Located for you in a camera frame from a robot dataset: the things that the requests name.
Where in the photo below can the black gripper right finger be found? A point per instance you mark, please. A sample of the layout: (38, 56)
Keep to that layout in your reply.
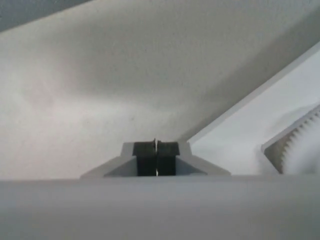
(167, 160)

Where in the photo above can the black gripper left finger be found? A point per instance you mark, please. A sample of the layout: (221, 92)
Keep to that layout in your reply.
(145, 160)

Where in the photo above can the white medium gear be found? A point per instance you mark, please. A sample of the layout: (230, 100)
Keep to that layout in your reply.
(297, 147)

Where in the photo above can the white task board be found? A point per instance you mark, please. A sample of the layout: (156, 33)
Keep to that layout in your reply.
(232, 140)

